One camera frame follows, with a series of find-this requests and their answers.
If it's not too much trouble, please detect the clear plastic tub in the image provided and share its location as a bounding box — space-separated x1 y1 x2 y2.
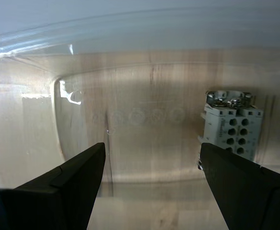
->
0 7 280 230

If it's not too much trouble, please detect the white mounting board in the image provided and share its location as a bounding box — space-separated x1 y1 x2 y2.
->
0 0 280 56

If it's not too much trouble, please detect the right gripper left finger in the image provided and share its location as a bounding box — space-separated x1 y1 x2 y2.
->
0 142 106 230

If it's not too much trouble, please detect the grey ten-hole connector insert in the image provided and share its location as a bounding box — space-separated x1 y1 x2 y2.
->
197 90 264 168

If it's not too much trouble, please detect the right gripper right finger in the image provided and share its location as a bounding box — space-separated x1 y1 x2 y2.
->
199 143 280 230

